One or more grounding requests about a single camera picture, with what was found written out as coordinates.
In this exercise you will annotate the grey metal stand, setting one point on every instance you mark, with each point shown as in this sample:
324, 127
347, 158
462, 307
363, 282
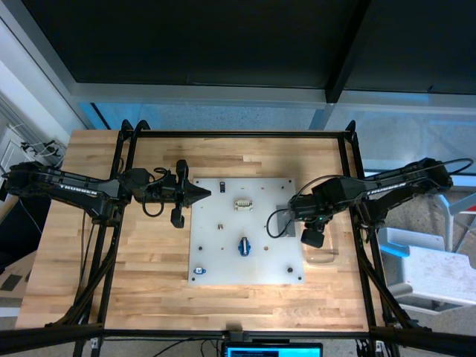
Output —
448, 223

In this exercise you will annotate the blue holder with white cube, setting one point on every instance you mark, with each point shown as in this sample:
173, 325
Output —
199, 270

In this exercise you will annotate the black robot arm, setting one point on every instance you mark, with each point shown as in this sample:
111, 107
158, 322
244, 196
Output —
383, 187
74, 187

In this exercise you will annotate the white taskboard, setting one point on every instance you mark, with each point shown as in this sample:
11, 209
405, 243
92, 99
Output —
245, 279

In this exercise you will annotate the black camera bracket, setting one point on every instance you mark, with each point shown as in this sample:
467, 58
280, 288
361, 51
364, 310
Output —
235, 334

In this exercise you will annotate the blue round clamp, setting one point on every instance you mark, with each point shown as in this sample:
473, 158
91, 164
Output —
244, 246

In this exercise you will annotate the laptop screen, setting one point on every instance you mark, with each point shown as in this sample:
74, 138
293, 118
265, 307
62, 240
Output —
271, 351

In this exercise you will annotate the white plastic step stool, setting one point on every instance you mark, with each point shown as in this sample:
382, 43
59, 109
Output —
439, 275

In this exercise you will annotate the black aluminium frame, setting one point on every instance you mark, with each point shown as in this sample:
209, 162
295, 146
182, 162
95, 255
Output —
238, 134

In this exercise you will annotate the grey metal cylinder holder block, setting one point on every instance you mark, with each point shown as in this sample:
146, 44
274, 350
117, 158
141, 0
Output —
282, 219

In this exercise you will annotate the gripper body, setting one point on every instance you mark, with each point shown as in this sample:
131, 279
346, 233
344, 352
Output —
181, 186
308, 208

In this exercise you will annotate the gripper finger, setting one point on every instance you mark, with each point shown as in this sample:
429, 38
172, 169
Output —
199, 189
199, 198

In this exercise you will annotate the beige connector housing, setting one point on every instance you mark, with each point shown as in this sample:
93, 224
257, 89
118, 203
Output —
243, 205

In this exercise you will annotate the clear plastic tub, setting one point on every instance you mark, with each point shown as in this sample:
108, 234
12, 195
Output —
321, 258

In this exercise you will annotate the brown cardboard sheet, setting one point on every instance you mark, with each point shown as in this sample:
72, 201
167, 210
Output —
26, 264

